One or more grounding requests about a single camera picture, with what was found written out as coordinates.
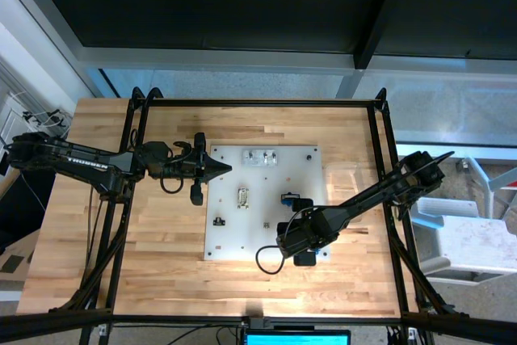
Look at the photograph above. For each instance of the brown cardboard box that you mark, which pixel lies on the brown cardboard box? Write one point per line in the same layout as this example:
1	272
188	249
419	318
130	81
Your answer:
18	248

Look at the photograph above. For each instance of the small black camera box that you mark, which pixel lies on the small black camera box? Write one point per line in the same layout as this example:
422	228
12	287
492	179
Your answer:
258	322

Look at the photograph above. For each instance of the white step stool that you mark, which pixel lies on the white step stool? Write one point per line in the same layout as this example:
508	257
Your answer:
476	240

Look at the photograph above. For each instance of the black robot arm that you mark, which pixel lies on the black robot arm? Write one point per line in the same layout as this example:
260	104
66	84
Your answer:
89	163
363	196

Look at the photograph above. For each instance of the black aluminium frame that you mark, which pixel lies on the black aluminium frame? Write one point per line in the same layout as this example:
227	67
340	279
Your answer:
258	103

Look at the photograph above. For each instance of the white metal chair frame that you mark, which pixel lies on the white metal chair frame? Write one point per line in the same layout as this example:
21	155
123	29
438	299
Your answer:
489	199

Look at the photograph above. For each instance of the clear acrylic pin block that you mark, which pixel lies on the clear acrylic pin block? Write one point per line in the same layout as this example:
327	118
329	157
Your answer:
259	160

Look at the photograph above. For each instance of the blue laptop screen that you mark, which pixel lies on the blue laptop screen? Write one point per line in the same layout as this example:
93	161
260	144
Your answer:
295	339

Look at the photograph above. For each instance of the grey connector housing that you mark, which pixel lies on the grey connector housing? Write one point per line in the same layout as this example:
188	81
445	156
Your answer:
242	199

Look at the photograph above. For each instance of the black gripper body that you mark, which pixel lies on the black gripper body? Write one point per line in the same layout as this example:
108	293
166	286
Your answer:
305	261
190	167

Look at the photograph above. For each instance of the blue black connector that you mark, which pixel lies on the blue black connector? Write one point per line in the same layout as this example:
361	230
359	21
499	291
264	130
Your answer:
286	199

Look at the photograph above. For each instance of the black clamp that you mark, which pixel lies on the black clamp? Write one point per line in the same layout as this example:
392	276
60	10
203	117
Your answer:
219	222

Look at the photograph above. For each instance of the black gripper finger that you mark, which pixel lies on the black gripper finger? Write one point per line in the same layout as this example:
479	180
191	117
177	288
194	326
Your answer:
216	172
216	163

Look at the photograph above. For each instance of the clear plastic tub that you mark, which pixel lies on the clear plastic tub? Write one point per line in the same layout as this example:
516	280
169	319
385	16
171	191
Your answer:
341	177

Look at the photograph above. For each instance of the white board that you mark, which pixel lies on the white board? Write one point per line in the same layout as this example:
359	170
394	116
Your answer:
242	240

